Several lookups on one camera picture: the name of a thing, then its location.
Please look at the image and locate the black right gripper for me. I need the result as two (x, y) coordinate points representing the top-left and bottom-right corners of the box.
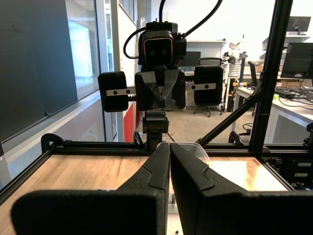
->
(97, 65), (224, 113)

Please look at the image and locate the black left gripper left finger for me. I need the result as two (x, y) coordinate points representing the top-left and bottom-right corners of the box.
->
(11, 142), (171, 235)

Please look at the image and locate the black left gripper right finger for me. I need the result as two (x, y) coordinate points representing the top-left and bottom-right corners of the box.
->
(170, 143), (313, 235)

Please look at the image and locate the white taskboard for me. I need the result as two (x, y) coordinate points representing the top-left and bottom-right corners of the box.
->
(166, 192), (183, 235)

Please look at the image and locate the red partition panel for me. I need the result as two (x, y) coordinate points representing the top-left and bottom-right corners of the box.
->
(123, 102), (134, 137)

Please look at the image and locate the black computer monitor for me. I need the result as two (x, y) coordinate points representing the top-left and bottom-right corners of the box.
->
(280, 43), (313, 79)
(180, 51), (201, 71)
(286, 16), (312, 36)

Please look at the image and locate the black office chair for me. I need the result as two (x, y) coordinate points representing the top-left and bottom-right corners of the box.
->
(194, 57), (224, 118)

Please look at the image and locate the clear plastic tub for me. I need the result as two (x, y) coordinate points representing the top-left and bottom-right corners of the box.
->
(157, 141), (211, 170)

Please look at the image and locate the white partition panel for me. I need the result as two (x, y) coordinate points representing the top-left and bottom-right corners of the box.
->
(111, 0), (137, 142)

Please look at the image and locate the striped cloth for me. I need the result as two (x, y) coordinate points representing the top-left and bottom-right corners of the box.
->
(228, 56), (242, 77)

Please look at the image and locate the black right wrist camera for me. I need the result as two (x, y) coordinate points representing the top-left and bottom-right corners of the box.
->
(142, 30), (175, 66)

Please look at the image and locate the black table frame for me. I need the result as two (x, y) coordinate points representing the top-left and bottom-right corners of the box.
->
(0, 0), (313, 204)

